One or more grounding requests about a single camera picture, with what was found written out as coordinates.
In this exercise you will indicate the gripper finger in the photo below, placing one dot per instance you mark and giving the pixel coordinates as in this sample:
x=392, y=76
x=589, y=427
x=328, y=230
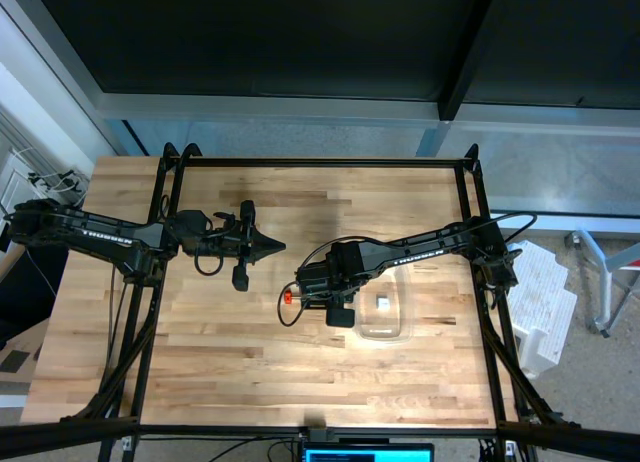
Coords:
x=265, y=241
x=264, y=252

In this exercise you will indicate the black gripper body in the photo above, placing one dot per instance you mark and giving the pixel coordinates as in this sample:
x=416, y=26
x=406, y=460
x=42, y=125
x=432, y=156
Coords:
x=341, y=317
x=244, y=242

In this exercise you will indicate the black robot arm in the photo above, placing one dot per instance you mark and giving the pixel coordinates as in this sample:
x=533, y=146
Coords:
x=107, y=237
x=415, y=254

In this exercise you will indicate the small white block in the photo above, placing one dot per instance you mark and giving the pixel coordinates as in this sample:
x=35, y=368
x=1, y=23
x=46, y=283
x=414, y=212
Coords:
x=383, y=302

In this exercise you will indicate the clear plastic tub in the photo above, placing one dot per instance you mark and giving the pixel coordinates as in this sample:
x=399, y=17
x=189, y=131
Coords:
x=387, y=329

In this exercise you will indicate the black clamp with orange knob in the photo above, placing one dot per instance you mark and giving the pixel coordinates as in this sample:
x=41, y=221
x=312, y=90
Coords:
x=287, y=297

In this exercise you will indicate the screen with blue edge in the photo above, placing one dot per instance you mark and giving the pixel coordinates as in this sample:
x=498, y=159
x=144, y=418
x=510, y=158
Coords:
x=365, y=454

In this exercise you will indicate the white foam packing block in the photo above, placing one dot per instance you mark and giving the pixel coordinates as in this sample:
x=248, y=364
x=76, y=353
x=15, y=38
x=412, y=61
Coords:
x=542, y=307

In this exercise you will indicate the large black box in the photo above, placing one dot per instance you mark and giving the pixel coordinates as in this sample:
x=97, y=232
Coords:
x=25, y=292

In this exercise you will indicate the cardboard box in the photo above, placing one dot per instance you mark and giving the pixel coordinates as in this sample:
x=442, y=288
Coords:
x=25, y=342

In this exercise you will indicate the grey metal stand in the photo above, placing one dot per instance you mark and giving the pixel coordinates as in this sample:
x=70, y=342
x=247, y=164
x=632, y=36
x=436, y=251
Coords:
x=606, y=292

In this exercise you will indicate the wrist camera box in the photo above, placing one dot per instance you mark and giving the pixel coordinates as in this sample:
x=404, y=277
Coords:
x=314, y=281

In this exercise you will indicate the black metal frame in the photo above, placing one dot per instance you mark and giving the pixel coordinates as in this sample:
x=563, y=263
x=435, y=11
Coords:
x=320, y=163

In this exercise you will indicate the small black camera box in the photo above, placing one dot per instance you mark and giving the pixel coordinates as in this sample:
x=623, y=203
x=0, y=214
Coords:
x=317, y=434

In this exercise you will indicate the silver corner bracket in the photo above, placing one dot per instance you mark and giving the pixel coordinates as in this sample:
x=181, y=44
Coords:
x=510, y=448
x=127, y=443

